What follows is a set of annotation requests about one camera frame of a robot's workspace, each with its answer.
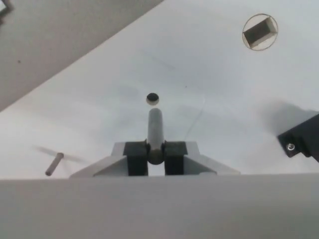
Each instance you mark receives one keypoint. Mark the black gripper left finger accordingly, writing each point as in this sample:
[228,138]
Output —
[135,159]

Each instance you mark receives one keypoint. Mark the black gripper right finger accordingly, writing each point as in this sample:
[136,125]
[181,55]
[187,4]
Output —
[174,159]

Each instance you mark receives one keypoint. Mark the small metal round peg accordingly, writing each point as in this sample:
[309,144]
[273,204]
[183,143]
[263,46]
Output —
[53,164]

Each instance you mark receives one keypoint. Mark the white task board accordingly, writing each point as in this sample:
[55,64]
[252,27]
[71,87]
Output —
[174,74]

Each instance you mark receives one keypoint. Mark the black socket block with screw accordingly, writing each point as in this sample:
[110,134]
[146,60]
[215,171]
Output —
[301,139]

